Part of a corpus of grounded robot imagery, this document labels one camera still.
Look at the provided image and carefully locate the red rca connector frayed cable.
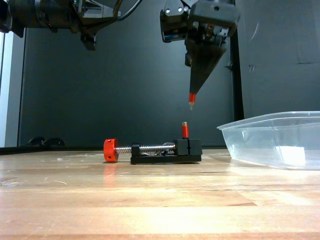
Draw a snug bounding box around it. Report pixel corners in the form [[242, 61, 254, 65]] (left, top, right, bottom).
[[187, 92, 197, 112]]

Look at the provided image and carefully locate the clear plastic tub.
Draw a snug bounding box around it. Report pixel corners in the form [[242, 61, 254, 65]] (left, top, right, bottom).
[[216, 111, 320, 171]]

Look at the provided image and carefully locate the black vise with red knob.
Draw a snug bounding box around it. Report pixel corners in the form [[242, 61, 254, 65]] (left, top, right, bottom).
[[103, 137, 203, 165]]

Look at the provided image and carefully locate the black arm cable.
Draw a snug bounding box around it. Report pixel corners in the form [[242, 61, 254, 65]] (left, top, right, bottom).
[[112, 0, 145, 22]]

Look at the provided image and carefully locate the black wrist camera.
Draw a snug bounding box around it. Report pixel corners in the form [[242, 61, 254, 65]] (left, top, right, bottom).
[[159, 0, 192, 43]]

